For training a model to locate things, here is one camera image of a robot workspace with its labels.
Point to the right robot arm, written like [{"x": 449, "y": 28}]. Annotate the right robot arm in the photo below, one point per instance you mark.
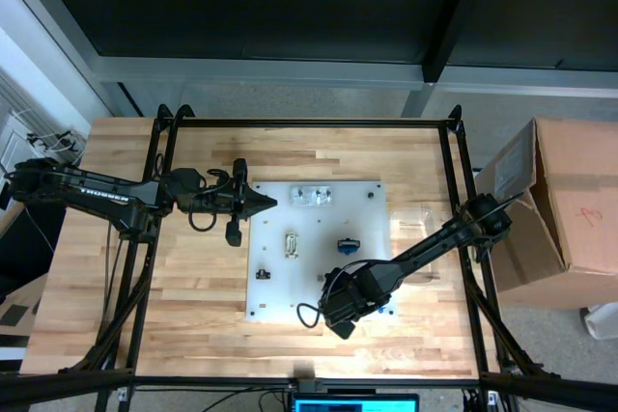
[{"x": 434, "y": 238}]

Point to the clear plastic container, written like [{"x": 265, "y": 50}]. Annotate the clear plastic container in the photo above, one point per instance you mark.
[{"x": 415, "y": 224}]

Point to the blue screen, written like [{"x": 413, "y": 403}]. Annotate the blue screen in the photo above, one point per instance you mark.
[{"x": 355, "y": 404}]

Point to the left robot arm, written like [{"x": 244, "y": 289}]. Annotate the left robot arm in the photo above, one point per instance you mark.
[{"x": 103, "y": 196}]

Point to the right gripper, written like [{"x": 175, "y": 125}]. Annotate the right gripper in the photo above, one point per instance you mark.
[{"x": 347, "y": 303}]

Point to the black frame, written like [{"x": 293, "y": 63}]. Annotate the black frame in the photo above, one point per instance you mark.
[{"x": 458, "y": 180}]

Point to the beige many-pin connector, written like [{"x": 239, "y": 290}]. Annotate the beige many-pin connector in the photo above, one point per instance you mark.
[{"x": 291, "y": 244}]

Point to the white task board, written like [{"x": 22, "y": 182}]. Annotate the white task board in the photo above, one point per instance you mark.
[{"x": 289, "y": 296}]

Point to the blue socket block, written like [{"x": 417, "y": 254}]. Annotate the blue socket block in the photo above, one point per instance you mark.
[{"x": 348, "y": 245}]

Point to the cardboard box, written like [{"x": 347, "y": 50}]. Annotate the cardboard box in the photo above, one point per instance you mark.
[{"x": 560, "y": 219}]

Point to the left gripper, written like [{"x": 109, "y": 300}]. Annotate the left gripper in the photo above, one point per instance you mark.
[{"x": 239, "y": 190}]

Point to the black block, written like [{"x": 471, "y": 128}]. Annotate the black block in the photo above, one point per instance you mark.
[{"x": 263, "y": 274}]

